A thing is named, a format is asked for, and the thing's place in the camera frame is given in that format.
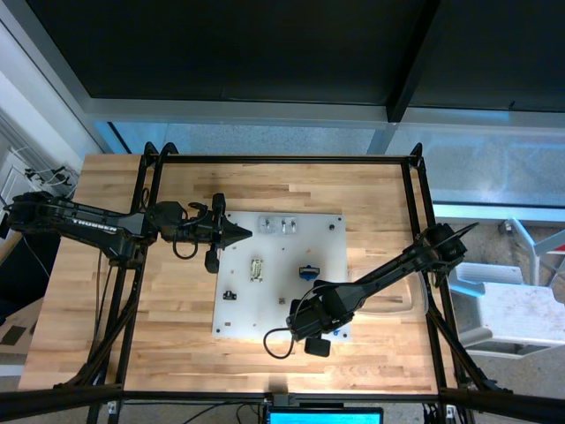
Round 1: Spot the black aluminium frame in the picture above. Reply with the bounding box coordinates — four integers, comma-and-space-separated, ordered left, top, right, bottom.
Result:
0, 140, 516, 424

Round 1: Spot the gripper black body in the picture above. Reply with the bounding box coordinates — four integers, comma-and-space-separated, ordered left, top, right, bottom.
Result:
285, 291, 354, 359
183, 193, 228, 274

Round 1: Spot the cardboard box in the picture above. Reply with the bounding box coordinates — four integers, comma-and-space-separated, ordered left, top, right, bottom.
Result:
0, 295, 46, 354

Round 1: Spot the clear plastic tub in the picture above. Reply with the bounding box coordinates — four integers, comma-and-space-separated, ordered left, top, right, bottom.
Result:
348, 264, 427, 316

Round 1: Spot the white plastic board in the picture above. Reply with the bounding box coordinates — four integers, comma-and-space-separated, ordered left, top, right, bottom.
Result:
211, 210, 352, 341

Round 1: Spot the screen with blue edge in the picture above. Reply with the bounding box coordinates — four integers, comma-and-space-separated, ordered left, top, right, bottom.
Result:
263, 406, 384, 424

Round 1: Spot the white and red chair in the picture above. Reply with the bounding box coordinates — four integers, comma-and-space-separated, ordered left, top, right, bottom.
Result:
498, 216, 565, 284

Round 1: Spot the white stool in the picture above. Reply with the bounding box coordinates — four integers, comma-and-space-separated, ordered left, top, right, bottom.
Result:
454, 262, 565, 357

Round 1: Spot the cable bundle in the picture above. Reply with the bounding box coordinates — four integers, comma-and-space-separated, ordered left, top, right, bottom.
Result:
24, 164, 75, 187

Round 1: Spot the clear block with metal pins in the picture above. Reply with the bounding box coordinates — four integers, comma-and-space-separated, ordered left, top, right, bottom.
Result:
257, 214, 298, 236

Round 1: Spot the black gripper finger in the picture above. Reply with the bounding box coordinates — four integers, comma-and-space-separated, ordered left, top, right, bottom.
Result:
225, 216, 254, 234
225, 232, 254, 250

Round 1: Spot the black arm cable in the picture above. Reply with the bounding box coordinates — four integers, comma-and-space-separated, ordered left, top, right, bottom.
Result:
171, 201, 211, 261
263, 299, 311, 360

